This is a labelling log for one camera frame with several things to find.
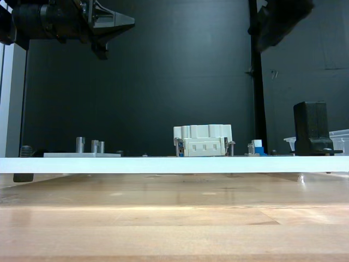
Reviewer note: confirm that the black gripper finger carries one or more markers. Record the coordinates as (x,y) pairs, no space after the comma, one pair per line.
(109,19)
(109,34)

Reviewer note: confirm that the silver metal bar clamp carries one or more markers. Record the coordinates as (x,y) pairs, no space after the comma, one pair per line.
(80,146)
(94,147)

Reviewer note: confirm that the black connector socket housing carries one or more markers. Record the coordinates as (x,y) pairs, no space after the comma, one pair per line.
(310,125)

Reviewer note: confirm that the small white terminal connector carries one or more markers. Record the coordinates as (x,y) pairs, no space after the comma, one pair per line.
(257,143)

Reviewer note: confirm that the clear plastic tub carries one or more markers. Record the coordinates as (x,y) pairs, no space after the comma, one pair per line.
(340,139)

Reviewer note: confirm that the beige multi-pin connector housing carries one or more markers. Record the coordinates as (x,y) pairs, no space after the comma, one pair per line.
(201,147)

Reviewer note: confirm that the white task board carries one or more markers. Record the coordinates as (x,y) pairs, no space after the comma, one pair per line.
(174,165)

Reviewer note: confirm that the black rubber board foot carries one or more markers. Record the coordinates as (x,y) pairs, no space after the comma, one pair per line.
(23,178)

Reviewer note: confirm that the black wall post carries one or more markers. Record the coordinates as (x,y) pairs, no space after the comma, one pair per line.
(259,109)

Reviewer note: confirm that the grey metal base plate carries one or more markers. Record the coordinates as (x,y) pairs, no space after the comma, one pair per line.
(68,155)

